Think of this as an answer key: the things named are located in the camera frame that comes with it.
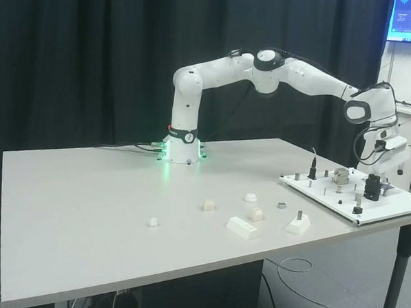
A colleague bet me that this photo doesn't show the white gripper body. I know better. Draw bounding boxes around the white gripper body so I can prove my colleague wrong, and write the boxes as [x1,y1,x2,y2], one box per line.
[357,145,409,178]

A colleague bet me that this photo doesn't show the white peg holder with holes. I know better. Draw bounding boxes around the white peg holder with holes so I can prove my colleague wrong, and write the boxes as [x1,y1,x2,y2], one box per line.
[284,216,313,236]

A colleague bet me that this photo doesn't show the black D-SUB plug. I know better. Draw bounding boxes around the black D-SUB plug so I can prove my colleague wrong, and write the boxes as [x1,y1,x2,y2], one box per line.
[362,172,382,203]

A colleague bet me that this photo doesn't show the white task board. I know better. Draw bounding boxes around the white task board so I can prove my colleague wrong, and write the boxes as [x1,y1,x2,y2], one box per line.
[276,162,411,229]

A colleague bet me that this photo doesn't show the dark table leg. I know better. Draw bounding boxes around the dark table leg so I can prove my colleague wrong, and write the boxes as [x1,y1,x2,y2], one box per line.
[378,220,411,308]

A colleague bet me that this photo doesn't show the blue screen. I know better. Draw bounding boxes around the blue screen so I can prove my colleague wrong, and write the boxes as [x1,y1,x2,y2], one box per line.
[386,0,411,43]

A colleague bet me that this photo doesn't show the white long holder block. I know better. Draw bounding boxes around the white long holder block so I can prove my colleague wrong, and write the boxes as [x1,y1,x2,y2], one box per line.
[224,215,262,240]

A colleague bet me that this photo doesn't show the black curtain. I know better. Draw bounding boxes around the black curtain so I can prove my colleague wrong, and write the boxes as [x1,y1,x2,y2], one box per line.
[0,0,396,308]

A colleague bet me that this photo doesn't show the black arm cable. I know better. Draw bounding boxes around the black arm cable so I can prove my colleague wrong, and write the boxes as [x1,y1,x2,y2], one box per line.
[352,124,383,163]

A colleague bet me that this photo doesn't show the black plug with cable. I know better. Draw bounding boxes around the black plug with cable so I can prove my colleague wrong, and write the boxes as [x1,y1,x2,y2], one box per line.
[306,147,320,183]

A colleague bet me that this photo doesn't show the grey floor cable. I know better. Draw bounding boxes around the grey floor cable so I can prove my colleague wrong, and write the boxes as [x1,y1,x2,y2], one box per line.
[274,256,389,308]

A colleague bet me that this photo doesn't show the black base cables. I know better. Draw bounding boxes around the black base cables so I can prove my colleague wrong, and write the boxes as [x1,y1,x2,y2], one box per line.
[97,138,166,154]

